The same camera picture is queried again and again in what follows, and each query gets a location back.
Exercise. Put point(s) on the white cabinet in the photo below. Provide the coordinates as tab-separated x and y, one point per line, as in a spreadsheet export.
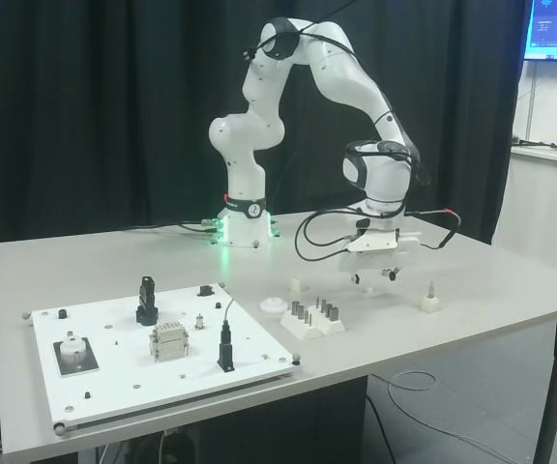
544	208

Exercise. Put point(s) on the white large gear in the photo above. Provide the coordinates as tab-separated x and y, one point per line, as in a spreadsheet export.
272	306

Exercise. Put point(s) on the black curtain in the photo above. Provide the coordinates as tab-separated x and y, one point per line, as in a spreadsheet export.
90	121

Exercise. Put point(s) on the metal BNC plug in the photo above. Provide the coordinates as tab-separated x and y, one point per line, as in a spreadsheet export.
200	322

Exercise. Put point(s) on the white task board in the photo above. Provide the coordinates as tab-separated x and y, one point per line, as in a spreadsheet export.
128	386

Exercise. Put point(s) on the small white block holder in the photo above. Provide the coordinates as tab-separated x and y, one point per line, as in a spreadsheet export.
296	284

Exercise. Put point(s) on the metal peg with pointed tip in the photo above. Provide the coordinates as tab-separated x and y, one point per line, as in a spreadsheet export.
430	289

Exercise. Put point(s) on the thick metal square peg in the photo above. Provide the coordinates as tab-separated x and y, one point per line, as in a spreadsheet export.
336	314

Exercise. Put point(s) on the black D-SUB plug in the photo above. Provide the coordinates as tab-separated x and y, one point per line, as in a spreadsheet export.
147	302

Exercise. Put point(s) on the white round peg holder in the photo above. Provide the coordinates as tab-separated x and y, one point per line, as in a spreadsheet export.
302	328

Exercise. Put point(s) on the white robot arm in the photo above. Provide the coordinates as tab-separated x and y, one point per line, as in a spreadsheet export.
356	72

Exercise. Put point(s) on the small metal square peg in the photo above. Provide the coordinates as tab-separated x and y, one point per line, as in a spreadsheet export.
323	306

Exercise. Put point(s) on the white medium gear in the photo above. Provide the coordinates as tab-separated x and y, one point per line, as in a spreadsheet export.
74	349

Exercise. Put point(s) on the white square peg holder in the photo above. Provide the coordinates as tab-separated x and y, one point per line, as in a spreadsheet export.
334	325

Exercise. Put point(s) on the medium metal round peg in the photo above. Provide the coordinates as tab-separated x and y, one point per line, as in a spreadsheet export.
302	312

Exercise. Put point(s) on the medium metal square peg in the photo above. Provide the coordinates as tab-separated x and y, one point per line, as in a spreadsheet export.
330	310

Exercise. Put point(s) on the beige waterproof plug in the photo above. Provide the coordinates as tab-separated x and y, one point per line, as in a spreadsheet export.
168	342

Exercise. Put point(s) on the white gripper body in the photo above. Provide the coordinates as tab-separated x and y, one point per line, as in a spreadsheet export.
370	263

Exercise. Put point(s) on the thick metal round peg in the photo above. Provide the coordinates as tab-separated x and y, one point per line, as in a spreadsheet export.
294	309

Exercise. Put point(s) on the white single peg holder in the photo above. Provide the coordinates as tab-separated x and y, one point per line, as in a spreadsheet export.
429	304

